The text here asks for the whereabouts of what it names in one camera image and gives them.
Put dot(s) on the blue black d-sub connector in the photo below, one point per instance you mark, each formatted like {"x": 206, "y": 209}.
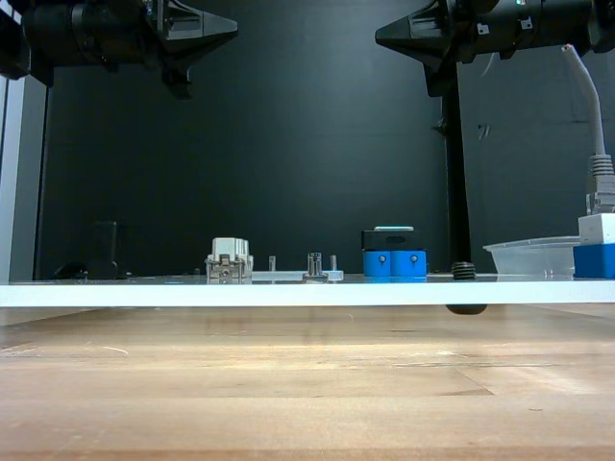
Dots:
{"x": 394, "y": 254}

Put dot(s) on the small metal pin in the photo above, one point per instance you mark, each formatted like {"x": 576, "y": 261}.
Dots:
{"x": 333, "y": 263}
{"x": 272, "y": 263}

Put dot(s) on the white rj45 socket blue base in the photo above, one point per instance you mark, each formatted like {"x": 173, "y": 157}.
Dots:
{"x": 598, "y": 249}

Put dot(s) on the small metal stud connector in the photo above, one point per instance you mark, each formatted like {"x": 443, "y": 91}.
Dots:
{"x": 314, "y": 266}

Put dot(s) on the white mounting board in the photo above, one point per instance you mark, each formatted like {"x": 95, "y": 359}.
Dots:
{"x": 192, "y": 293}

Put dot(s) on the clear plastic tub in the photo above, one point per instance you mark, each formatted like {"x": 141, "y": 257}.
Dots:
{"x": 528, "y": 259}

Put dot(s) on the clear aluminium bar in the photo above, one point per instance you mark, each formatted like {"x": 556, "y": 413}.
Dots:
{"x": 269, "y": 276}

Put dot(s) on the black rubber board foot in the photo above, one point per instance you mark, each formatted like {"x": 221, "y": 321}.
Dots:
{"x": 465, "y": 309}

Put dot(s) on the grey rectangular connector housing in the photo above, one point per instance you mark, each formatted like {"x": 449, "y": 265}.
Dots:
{"x": 229, "y": 261}

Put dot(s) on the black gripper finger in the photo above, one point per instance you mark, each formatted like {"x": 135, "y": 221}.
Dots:
{"x": 432, "y": 52}
{"x": 192, "y": 21}
{"x": 423, "y": 24}
{"x": 192, "y": 50}

